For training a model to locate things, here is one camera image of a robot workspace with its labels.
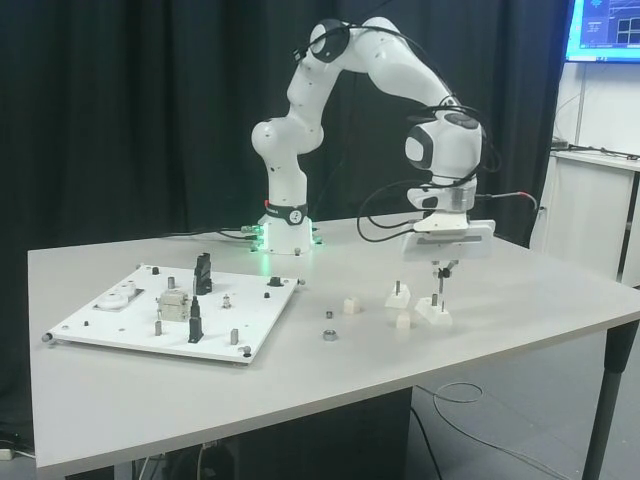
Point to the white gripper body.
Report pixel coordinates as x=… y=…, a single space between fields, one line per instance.
x=450 y=250

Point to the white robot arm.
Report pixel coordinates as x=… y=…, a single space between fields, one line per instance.
x=300 y=100

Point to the white peg holder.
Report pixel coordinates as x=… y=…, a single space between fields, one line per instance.
x=432 y=314
x=397 y=299

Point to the metal square peg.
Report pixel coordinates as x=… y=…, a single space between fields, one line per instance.
x=233 y=336

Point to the small white holder block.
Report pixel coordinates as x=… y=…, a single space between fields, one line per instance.
x=403 y=321
x=351 y=306

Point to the thin black rod red tag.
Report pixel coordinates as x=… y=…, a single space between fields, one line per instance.
x=500 y=196

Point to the white cabinet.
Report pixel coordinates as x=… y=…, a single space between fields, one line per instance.
x=590 y=210

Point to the dark table leg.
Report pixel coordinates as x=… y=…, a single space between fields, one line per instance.
x=612 y=390

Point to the metal BNC plug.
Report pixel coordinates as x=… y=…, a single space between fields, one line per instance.
x=227 y=301

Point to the black D-SUB plug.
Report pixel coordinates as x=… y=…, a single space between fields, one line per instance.
x=202 y=275

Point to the black tall plug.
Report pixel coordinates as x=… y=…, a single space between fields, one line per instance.
x=194 y=325

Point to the blue screen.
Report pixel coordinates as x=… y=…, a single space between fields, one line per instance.
x=605 y=25

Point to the white task board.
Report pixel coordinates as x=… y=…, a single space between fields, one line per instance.
x=150 y=345

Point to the white medium gear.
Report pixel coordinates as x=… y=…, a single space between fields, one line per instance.
x=126 y=288

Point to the white large gear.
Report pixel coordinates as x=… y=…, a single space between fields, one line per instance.
x=111 y=302

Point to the black curtain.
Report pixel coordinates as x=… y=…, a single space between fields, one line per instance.
x=100 y=100

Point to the white power strip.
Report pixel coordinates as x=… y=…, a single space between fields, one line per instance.
x=6 y=454

